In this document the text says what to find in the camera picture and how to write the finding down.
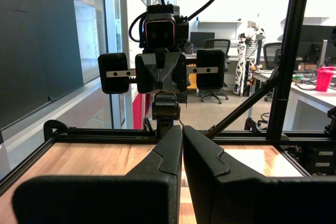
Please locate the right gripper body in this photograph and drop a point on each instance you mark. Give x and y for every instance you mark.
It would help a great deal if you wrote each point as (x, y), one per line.
(113, 85)

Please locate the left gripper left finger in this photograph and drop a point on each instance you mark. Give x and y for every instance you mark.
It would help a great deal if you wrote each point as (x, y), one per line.
(105, 200)

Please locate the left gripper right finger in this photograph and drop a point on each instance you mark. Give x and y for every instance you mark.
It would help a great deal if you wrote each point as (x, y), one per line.
(262, 200)

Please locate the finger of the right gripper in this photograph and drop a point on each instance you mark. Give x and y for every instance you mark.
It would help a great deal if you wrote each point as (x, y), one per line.
(147, 82)
(174, 82)

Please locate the yellow cabinet panel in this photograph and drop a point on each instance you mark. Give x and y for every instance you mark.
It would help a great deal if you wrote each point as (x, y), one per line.
(193, 81)

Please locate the white partition panel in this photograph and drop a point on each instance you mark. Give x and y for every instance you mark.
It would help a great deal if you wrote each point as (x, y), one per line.
(136, 51)

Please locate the small dark monitor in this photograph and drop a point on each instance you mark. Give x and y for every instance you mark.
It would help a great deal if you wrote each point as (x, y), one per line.
(202, 37)

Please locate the black controller box stack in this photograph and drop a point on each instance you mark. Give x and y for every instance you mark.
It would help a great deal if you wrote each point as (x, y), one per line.
(299, 158)

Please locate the black office chair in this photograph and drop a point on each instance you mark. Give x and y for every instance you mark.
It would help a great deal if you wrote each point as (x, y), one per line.
(218, 44)
(271, 56)

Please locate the white lattice stand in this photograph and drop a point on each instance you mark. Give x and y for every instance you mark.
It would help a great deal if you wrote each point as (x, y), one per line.
(242, 58)

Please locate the white shelf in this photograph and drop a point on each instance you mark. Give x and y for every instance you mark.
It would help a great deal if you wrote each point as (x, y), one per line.
(218, 23)
(315, 20)

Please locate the black chair base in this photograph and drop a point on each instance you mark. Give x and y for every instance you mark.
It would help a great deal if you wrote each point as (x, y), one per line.
(263, 121)

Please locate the white office desk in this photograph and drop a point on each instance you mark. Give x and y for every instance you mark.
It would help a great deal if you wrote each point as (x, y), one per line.
(309, 100)

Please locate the red plastic bin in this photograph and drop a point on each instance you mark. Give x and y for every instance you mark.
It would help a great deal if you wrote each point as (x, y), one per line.
(324, 79)

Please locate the large dark monitor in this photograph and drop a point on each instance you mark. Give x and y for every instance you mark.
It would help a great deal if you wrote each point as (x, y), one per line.
(320, 37)

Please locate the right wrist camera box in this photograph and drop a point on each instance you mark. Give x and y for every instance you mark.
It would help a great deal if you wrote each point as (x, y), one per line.
(160, 31)

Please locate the black aluminium frame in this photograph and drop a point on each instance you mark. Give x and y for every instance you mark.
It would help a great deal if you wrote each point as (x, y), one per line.
(290, 51)

